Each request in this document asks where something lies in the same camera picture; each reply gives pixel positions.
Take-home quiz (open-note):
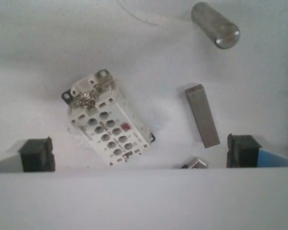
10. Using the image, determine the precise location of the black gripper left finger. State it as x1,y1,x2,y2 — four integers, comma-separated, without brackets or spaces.
0,136,56,173

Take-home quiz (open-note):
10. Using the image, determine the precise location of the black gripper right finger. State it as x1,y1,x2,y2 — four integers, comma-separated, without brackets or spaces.
226,133,288,169

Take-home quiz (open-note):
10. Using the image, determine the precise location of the metal square peg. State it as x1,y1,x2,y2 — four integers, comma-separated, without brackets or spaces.
184,82,222,148

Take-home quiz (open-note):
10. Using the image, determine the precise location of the metal round peg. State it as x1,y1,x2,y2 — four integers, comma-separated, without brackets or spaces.
191,1,241,50

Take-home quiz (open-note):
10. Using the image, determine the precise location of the small metal plug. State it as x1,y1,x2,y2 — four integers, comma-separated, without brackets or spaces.
179,157,211,170

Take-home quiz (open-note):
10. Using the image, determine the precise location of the white multi-pin connector block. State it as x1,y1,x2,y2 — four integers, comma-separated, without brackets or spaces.
61,69,156,167

